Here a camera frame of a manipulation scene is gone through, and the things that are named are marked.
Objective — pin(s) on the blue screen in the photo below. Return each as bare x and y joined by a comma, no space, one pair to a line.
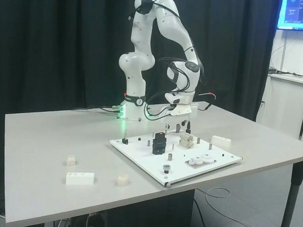
297,14

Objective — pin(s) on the white medium gear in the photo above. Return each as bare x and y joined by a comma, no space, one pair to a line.
197,160

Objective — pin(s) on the white large gear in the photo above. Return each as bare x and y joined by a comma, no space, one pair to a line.
206,158

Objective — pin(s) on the black curtain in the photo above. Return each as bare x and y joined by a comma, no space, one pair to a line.
56,45

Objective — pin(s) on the white angled holder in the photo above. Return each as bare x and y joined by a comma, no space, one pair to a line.
220,140

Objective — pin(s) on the white small gear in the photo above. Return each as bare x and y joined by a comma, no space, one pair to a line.
189,163

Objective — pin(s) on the metal square peg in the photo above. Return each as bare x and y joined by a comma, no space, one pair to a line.
210,147
169,156

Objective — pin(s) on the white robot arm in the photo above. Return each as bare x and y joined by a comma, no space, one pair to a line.
138,68

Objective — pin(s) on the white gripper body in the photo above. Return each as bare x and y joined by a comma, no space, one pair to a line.
193,110

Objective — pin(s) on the black D-SUB plug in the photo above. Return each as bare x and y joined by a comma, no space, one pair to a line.
159,145

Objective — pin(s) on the beige plug block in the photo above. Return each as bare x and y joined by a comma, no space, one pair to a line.
186,142

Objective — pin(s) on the white task board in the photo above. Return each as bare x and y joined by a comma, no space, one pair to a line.
142,155

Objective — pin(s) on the dark table leg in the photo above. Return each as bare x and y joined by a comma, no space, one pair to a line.
291,198

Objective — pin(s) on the small white cube holder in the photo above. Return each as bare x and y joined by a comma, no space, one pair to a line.
70,160
123,179

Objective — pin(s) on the long white holder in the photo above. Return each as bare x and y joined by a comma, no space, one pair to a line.
79,178

